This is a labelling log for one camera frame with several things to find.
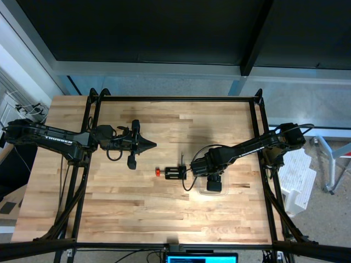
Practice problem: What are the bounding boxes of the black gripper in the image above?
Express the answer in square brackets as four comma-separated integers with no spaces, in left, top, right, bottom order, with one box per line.
[205,175,223,193]
[115,119,158,170]

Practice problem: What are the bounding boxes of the clear plastic tub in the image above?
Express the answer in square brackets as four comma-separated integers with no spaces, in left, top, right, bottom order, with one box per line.
[195,164,229,197]

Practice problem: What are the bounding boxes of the black vise with orange knob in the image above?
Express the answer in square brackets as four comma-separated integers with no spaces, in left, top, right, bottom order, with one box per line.
[155,165,188,181]

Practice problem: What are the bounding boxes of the laptop screen with blue edge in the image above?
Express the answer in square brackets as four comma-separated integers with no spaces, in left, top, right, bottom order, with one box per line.
[164,252,239,263]

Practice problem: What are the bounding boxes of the white foam block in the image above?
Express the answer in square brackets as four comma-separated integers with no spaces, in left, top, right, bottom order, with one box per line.
[277,149,318,219]

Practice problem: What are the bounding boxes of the grey metal stand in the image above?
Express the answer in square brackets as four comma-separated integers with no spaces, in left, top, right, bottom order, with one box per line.
[309,135,351,196]

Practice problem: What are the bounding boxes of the brown cardboard box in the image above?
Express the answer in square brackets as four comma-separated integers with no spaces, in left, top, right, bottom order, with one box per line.
[0,184,28,220]

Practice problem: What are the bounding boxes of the black metal frame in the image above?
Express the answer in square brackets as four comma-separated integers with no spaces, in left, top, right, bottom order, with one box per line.
[0,87,351,263]

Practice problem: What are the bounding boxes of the long black arm cable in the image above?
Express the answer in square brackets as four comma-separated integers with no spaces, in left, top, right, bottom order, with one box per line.
[274,123,315,139]

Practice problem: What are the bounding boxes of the tangled power cables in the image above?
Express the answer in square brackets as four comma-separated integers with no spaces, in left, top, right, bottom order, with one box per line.
[13,101,50,117]

